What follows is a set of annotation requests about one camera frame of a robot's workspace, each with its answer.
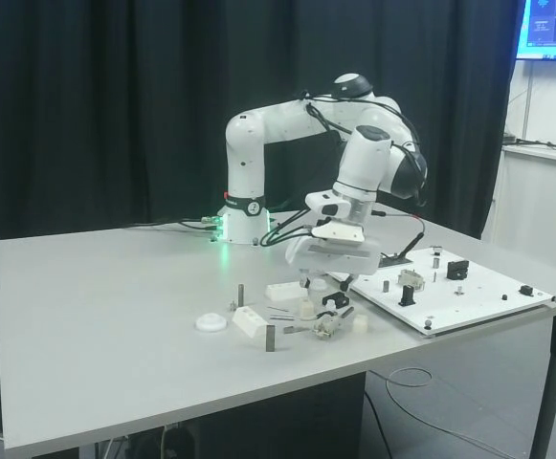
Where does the white cabinet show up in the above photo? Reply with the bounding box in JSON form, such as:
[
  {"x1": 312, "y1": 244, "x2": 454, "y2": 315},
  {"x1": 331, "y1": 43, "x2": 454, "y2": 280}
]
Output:
[{"x1": 489, "y1": 141, "x2": 556, "y2": 277}]

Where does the black curtain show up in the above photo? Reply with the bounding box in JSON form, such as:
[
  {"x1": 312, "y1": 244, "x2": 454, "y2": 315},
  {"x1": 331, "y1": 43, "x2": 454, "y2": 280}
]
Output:
[{"x1": 0, "y1": 0, "x2": 521, "y2": 422}]

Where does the white large gear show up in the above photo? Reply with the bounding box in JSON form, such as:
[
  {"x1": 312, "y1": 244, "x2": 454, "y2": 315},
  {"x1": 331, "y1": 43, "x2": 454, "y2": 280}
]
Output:
[{"x1": 194, "y1": 311, "x2": 230, "y2": 333}]

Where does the metal D-SUB plug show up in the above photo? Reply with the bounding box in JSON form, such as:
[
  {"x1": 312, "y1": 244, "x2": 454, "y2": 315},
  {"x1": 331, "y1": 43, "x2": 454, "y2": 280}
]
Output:
[{"x1": 308, "y1": 316, "x2": 342, "y2": 341}]

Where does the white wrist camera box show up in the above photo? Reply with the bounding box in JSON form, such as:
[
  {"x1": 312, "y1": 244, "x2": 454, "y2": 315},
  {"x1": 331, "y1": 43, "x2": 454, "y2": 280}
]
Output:
[{"x1": 304, "y1": 190, "x2": 351, "y2": 219}]

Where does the blue screen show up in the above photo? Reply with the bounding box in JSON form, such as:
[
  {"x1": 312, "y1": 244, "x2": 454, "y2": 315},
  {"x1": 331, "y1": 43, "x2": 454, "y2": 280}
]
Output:
[{"x1": 516, "y1": 0, "x2": 556, "y2": 61}]

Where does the black base cable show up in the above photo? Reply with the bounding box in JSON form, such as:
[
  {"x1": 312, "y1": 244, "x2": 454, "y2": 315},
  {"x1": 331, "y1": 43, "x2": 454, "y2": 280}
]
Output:
[{"x1": 131, "y1": 217, "x2": 221, "y2": 231}]

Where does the white task board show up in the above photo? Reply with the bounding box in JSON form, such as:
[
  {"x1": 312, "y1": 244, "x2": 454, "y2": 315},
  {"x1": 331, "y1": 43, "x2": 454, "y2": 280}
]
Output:
[{"x1": 329, "y1": 248, "x2": 556, "y2": 339}]

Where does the white peg holder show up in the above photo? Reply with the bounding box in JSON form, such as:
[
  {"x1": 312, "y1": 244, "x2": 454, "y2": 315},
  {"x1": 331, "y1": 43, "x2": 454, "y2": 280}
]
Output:
[
  {"x1": 232, "y1": 307, "x2": 268, "y2": 339},
  {"x1": 266, "y1": 281, "x2": 304, "y2": 302}
]

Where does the black table leg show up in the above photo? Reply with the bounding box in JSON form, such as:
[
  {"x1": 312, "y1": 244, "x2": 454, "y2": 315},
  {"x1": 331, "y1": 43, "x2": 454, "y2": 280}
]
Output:
[{"x1": 527, "y1": 309, "x2": 556, "y2": 459}]

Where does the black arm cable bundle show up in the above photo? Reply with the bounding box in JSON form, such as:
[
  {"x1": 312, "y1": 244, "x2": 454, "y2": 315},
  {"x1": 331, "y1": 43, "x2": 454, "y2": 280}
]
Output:
[{"x1": 299, "y1": 88, "x2": 430, "y2": 208}]

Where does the grey floor cable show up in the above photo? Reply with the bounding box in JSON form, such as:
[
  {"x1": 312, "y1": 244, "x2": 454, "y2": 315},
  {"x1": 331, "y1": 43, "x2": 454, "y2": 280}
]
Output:
[{"x1": 367, "y1": 366, "x2": 532, "y2": 455}]

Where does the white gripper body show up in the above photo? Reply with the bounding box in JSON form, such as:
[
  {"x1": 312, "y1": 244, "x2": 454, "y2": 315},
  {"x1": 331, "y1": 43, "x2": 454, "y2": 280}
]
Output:
[{"x1": 285, "y1": 236, "x2": 383, "y2": 276}]

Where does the black Ethernet plug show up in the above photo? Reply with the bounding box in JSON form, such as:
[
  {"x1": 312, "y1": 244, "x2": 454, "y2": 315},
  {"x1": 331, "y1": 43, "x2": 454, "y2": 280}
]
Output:
[{"x1": 322, "y1": 291, "x2": 351, "y2": 310}]

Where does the thin black rod on wire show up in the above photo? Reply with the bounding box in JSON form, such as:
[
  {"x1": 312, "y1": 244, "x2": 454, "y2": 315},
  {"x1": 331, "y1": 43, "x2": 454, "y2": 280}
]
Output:
[{"x1": 372, "y1": 208, "x2": 426, "y2": 260}]

